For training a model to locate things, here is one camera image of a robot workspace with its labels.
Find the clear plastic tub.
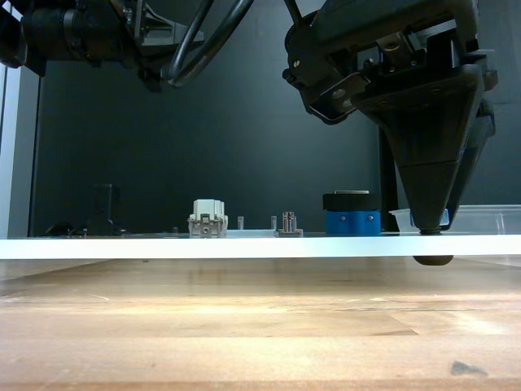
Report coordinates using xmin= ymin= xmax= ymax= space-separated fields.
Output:
xmin=388 ymin=204 xmax=521 ymax=237

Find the clear block with metal posts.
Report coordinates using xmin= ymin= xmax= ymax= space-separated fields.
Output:
xmin=225 ymin=214 xmax=278 ymax=239

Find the beige connector housing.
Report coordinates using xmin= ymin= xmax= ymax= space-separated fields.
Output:
xmin=186 ymin=198 xmax=230 ymax=239

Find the black vertical pillar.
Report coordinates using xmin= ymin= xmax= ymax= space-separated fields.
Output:
xmin=377 ymin=121 xmax=400 ymax=236

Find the blue D-sub connector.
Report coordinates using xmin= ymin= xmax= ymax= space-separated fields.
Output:
xmin=322 ymin=189 xmax=383 ymax=236

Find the silver bolt with square base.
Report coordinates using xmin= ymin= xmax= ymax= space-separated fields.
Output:
xmin=274 ymin=210 xmax=305 ymax=239

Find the white mounting board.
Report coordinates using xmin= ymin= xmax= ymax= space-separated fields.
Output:
xmin=0 ymin=231 xmax=521 ymax=261

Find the grey window frame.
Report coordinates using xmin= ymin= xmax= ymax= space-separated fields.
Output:
xmin=0 ymin=60 xmax=42 ymax=238

